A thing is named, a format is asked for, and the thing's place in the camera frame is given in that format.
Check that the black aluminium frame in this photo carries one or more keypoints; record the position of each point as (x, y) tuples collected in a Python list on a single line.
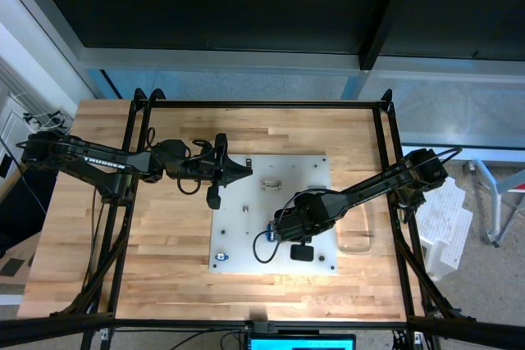
[(262, 104)]

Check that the blue round mount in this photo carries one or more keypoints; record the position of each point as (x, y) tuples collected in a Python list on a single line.
[(268, 236)]

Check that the white foam block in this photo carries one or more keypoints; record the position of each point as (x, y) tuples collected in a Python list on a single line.
[(443, 227)]

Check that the small black table camera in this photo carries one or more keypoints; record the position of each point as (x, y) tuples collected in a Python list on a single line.
[(259, 322)]

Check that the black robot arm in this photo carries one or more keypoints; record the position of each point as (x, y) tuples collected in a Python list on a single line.
[(102, 163), (369, 186)]

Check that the laptop with blue screen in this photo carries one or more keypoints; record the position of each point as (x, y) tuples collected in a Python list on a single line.
[(301, 344)]

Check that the grey multi-pin connector housing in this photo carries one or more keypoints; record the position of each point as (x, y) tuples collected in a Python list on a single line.
[(272, 184)]

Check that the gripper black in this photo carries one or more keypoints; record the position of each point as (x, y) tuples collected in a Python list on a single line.
[(301, 253), (199, 169)]

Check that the clear plastic tub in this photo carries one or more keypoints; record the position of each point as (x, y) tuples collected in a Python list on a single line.
[(354, 246)]

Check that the blue square mount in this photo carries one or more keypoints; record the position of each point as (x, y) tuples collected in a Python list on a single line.
[(215, 257)]

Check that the grey metal stand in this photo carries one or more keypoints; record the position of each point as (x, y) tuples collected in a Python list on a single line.
[(495, 214)]

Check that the white task board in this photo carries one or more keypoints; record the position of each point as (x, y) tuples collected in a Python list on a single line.
[(238, 251)]

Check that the black vertical pillar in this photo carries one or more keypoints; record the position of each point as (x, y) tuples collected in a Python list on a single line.
[(383, 18)]

